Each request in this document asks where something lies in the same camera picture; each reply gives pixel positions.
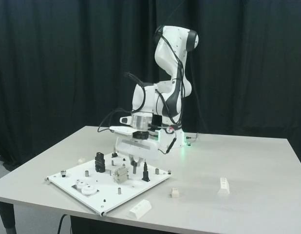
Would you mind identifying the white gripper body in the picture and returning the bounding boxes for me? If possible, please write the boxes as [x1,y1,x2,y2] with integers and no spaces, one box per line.
[115,136,162,162]

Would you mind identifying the white round peg holder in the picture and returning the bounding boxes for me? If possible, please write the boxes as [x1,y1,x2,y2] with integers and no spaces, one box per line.
[127,199,151,219]

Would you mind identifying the white square peg holder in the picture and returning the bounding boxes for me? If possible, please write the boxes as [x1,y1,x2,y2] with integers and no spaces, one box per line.
[217,177,230,195]

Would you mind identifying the black USB plug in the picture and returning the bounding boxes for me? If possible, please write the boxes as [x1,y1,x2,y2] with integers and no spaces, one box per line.
[141,162,151,182]

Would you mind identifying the beige waterproof plug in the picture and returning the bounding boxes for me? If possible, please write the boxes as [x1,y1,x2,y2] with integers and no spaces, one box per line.
[113,166,130,184]

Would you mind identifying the flat white mounting plate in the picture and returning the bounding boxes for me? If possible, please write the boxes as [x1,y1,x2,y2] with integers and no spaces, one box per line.
[109,126,134,136]

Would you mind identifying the white task board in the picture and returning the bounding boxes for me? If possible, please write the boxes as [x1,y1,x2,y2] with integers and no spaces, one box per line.
[44,151,172,217]

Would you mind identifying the black D-SUB plug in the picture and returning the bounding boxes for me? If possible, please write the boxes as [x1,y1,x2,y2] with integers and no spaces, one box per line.
[94,152,107,173]

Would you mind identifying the white large gear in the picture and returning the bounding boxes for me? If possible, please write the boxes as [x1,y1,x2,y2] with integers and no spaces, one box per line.
[81,185,98,196]

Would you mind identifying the black cabinet under table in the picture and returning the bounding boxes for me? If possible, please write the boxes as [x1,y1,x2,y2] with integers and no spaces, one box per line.
[69,214,133,234]

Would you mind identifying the dark table leg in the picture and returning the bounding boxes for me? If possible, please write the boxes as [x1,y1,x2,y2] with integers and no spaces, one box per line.
[0,200,14,234]

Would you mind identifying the black curtain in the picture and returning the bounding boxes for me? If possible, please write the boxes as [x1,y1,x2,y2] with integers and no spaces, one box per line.
[0,0,301,169]

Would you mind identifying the thin black rod on wire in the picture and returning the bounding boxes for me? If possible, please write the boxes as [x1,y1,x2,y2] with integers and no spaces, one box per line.
[165,124,178,155]

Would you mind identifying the black camera cable loop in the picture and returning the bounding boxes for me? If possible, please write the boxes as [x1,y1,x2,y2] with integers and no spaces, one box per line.
[97,110,132,134]

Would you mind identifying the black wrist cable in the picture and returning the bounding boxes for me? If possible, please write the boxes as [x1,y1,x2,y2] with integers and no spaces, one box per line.
[124,71,171,125]

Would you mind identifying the black cable under table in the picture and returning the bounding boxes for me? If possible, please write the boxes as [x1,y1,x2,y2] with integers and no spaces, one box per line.
[57,214,69,234]

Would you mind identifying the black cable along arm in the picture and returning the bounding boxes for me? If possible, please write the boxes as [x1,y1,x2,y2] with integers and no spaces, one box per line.
[154,25,188,128]

